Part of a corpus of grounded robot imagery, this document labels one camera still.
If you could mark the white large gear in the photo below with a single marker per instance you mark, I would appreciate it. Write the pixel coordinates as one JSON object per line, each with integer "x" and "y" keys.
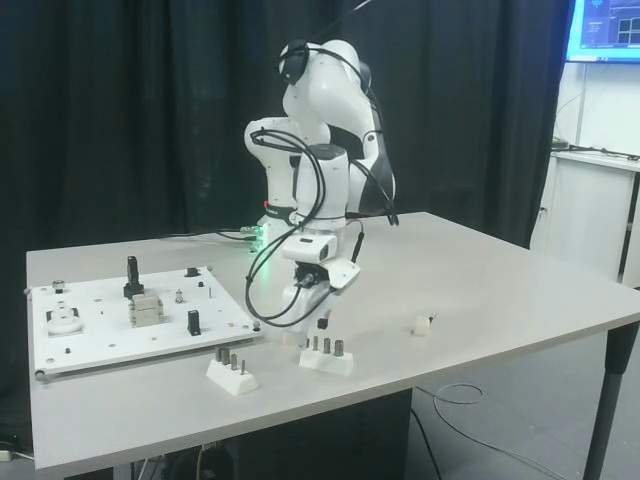
{"x": 65, "y": 327}

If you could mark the white square peg holder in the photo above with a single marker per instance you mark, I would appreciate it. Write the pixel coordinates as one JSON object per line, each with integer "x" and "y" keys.
{"x": 232, "y": 382}

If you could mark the medium metal square peg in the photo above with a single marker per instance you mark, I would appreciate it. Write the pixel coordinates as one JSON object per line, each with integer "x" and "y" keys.
{"x": 233, "y": 360}

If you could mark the white power strip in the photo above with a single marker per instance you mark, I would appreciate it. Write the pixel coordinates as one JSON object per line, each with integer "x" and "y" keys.
{"x": 5, "y": 454}

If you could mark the white task board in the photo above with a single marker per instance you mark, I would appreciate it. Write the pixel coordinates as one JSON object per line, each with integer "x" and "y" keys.
{"x": 110, "y": 345}

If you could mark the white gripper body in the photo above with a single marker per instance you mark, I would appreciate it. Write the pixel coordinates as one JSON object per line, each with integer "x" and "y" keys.
{"x": 305, "y": 305}

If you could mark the large metal round peg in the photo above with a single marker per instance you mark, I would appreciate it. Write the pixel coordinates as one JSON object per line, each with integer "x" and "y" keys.
{"x": 327, "y": 346}

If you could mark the white round peg holder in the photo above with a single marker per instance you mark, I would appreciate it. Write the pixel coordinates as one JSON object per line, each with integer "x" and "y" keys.
{"x": 327, "y": 364}

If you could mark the black box under table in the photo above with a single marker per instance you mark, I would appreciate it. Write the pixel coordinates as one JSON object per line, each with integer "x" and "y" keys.
{"x": 320, "y": 440}

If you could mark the large metal square peg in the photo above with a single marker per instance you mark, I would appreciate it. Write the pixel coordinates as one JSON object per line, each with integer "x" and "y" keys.
{"x": 220, "y": 354}

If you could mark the black D-SUB plug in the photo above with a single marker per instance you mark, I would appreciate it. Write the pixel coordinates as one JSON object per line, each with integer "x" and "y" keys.
{"x": 133, "y": 280}

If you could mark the metal BNC plug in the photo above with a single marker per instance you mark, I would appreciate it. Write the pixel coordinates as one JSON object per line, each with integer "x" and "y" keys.
{"x": 178, "y": 296}

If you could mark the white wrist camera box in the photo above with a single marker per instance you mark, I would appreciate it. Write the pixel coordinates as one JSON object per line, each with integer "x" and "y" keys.
{"x": 312, "y": 247}

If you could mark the small white plug holder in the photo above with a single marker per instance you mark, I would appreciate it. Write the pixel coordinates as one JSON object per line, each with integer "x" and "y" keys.
{"x": 421, "y": 327}

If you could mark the black curtains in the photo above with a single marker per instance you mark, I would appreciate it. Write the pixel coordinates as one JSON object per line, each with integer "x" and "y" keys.
{"x": 125, "y": 125}

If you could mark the white cabinet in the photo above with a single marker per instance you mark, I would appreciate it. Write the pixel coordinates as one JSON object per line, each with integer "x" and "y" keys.
{"x": 585, "y": 220}

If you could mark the blue screen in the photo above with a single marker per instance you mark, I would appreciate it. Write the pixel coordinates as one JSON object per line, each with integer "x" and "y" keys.
{"x": 605, "y": 30}

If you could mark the dark table leg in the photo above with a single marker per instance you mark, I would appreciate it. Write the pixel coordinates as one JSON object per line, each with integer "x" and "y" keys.
{"x": 607, "y": 400}

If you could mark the metal bolt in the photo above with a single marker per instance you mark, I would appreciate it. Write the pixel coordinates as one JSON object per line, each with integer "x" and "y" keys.
{"x": 59, "y": 286}

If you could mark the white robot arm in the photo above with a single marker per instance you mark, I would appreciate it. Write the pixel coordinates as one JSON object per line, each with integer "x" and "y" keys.
{"x": 320, "y": 110}

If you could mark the largest metal round peg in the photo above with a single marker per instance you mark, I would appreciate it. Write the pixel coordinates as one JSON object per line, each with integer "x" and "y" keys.
{"x": 340, "y": 348}

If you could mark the small black plug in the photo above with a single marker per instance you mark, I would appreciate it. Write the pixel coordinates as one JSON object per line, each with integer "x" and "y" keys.
{"x": 193, "y": 324}
{"x": 192, "y": 272}

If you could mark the medium metal round peg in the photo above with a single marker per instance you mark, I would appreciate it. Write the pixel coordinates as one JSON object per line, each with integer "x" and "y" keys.
{"x": 316, "y": 344}

